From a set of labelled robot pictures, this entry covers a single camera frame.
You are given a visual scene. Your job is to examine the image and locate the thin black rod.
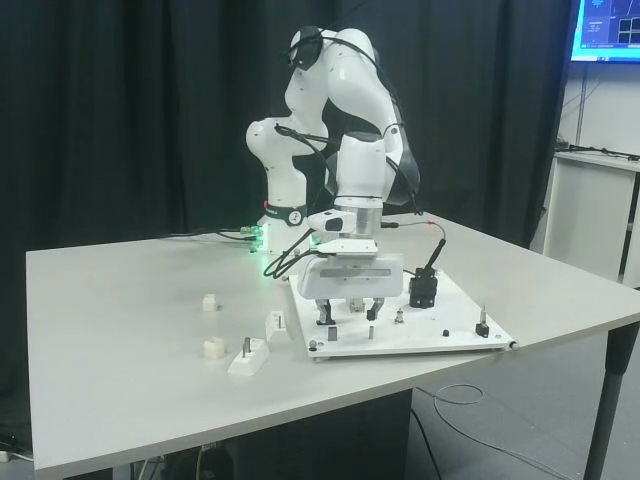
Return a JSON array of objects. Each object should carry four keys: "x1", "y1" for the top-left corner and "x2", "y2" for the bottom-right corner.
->
[{"x1": 422, "y1": 238, "x2": 449, "y2": 274}]

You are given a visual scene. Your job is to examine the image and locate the black plug with metal pin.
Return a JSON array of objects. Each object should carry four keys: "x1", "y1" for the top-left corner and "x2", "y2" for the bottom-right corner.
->
[{"x1": 474, "y1": 304, "x2": 494, "y2": 342}]

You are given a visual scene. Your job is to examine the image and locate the white task board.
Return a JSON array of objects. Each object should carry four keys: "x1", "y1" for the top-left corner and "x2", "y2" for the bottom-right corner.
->
[{"x1": 288, "y1": 259, "x2": 519, "y2": 362}]

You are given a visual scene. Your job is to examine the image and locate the black curtain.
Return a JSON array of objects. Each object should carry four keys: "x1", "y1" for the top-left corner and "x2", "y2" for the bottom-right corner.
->
[{"x1": 0, "y1": 0, "x2": 574, "y2": 451}]

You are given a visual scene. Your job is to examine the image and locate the blue monitor screen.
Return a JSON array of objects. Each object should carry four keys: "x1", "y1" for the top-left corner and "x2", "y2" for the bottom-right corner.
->
[{"x1": 569, "y1": 0, "x2": 640, "y2": 64}]

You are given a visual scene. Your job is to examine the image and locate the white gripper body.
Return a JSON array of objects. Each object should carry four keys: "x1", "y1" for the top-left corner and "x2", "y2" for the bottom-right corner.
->
[{"x1": 297, "y1": 253, "x2": 405, "y2": 301}]

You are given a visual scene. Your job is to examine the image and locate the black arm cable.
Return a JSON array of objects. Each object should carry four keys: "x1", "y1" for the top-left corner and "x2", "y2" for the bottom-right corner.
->
[{"x1": 280, "y1": 28, "x2": 426, "y2": 217}]

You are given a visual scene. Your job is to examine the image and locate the upright white peg holder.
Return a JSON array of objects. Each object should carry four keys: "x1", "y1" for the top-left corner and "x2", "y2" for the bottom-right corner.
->
[{"x1": 264, "y1": 310, "x2": 294, "y2": 344}]

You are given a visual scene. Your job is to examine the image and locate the black floor cable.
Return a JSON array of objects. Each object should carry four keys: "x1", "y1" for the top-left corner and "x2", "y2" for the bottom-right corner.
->
[{"x1": 409, "y1": 408, "x2": 442, "y2": 480}]

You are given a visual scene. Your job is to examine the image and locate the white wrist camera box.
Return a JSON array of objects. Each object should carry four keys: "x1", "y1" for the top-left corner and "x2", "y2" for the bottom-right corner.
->
[{"x1": 306, "y1": 209, "x2": 352, "y2": 233}]

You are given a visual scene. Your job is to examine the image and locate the thin rod wire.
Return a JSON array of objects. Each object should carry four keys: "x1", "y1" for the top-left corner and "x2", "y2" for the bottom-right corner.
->
[{"x1": 380, "y1": 219, "x2": 447, "y2": 242}]

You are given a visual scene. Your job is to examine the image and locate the black table leg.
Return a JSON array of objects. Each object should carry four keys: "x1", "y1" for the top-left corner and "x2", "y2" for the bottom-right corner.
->
[{"x1": 586, "y1": 327, "x2": 629, "y2": 480}]

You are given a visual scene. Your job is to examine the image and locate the black looping cable bundle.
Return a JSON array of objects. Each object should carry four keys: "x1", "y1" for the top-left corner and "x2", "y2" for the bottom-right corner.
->
[{"x1": 263, "y1": 227, "x2": 327, "y2": 279}]

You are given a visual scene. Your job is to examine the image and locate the grey floor cable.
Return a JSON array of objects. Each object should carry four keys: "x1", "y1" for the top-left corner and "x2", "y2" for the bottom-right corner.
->
[{"x1": 431, "y1": 383, "x2": 592, "y2": 467}]

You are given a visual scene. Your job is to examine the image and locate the white cabinet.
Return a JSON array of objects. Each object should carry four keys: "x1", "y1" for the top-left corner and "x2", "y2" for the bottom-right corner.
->
[{"x1": 541, "y1": 149, "x2": 640, "y2": 290}]

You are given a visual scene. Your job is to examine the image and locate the black cabinet under table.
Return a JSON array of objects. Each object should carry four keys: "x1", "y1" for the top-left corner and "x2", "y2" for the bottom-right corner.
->
[{"x1": 219, "y1": 388, "x2": 414, "y2": 480}]

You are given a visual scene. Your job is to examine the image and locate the long white peg holder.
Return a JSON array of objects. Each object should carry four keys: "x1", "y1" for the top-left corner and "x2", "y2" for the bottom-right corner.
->
[{"x1": 227, "y1": 337, "x2": 272, "y2": 377}]

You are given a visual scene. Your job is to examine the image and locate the black D-SUB plug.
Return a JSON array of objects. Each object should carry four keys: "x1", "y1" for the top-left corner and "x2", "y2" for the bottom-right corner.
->
[{"x1": 408, "y1": 266, "x2": 439, "y2": 309}]

